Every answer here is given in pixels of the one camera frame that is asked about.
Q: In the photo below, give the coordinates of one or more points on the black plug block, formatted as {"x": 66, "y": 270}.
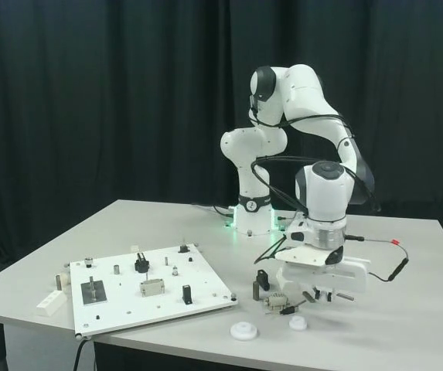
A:
{"x": 263, "y": 280}

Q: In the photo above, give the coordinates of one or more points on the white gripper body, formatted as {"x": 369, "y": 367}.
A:
{"x": 341, "y": 282}

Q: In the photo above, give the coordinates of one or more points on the cream square holder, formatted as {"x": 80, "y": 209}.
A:
{"x": 65, "y": 281}

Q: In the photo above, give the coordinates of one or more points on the grey D-SUB plug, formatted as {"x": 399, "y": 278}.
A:
{"x": 274, "y": 304}

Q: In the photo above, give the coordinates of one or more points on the white task board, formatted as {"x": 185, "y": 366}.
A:
{"x": 128, "y": 309}

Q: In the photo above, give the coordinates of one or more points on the thin metal round peg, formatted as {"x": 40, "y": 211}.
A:
{"x": 346, "y": 297}

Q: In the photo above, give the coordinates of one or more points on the white large gear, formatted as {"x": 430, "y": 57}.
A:
{"x": 244, "y": 331}

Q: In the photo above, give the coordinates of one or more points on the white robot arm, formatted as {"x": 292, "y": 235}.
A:
{"x": 310, "y": 100}

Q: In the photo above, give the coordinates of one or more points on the metal square peg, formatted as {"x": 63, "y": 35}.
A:
{"x": 255, "y": 290}

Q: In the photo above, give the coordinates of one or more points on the black USB plug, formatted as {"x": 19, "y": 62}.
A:
{"x": 292, "y": 310}

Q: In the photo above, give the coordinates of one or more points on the white holder with holes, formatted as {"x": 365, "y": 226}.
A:
{"x": 51, "y": 305}

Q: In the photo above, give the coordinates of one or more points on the black curtains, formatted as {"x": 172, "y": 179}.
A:
{"x": 89, "y": 96}

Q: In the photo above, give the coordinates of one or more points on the grey metal round peg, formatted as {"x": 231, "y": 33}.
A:
{"x": 57, "y": 281}

